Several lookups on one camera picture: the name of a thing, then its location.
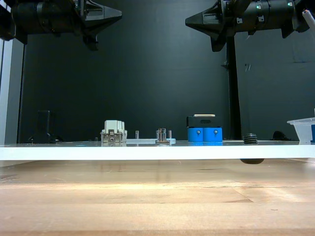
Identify grey metal upright frame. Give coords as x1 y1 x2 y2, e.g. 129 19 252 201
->
0 38 25 145

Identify black frame post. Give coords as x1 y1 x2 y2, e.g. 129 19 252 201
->
220 31 243 141

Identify blue connector holder block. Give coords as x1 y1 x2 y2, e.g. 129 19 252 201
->
187 126 205 146
203 126 223 146

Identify black corner clamp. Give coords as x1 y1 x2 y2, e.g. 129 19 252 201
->
271 130 286 142

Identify clear plastic tub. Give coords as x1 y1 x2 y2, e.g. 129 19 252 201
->
286 116 315 145

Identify grey connector housing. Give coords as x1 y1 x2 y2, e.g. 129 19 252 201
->
99 119 128 147

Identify white board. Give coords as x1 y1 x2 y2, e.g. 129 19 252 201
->
0 140 315 161

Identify black connector box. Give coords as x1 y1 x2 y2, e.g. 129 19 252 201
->
186 116 221 129

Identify white grey cable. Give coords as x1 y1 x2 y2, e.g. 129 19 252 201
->
302 9 315 32

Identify black rubber board foot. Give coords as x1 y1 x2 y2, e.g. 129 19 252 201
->
240 158 265 165

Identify black upright bracket clamp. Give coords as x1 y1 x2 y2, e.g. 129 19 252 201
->
27 110 63 144

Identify light blue bar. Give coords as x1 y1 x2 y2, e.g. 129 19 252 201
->
126 138 176 146

